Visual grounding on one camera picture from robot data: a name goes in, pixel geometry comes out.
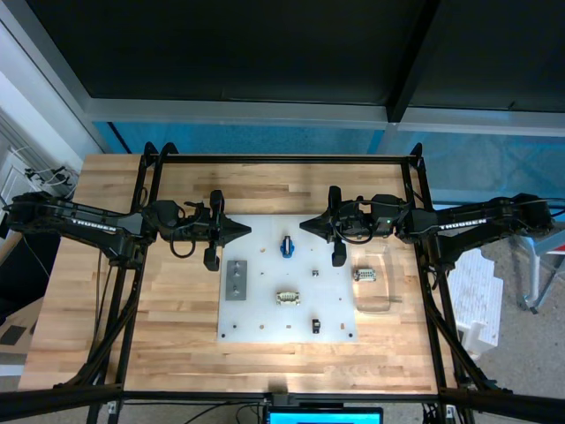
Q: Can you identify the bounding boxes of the grey metal stand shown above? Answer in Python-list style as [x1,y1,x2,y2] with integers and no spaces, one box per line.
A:
[514,233,565,315]

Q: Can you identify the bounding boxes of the bundle of white cables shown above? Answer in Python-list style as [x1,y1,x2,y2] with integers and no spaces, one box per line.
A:
[24,165,79,195]

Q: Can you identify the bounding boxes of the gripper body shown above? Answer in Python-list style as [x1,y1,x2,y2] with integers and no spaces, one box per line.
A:
[328,185,357,269]
[192,190,227,272]

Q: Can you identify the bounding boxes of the grey metal block with pegs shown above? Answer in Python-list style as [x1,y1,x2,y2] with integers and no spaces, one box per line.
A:
[225,259,249,302]

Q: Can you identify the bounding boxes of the small black camera box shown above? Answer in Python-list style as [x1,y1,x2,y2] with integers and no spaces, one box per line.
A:
[268,383,298,406]

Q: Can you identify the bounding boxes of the black aluminium frame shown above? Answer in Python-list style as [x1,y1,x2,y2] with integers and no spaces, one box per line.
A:
[0,140,516,424]

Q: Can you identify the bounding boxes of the white ribbed foam block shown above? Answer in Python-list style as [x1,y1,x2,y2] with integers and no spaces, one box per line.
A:
[448,251,505,361]

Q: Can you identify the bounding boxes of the brown cardboard box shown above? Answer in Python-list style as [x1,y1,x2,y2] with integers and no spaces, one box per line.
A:
[0,295,45,354]

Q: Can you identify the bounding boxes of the black vertical wall post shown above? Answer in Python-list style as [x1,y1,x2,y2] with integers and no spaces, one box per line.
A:
[386,0,442,124]

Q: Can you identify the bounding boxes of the white task board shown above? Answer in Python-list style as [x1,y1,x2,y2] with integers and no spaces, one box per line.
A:
[215,215,358,344]

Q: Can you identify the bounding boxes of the clear plastic tub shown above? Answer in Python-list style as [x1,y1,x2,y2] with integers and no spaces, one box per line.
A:
[350,246,401,315]

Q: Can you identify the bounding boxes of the blue laptop screen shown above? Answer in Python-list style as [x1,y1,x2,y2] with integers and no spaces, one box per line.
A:
[263,406,384,424]

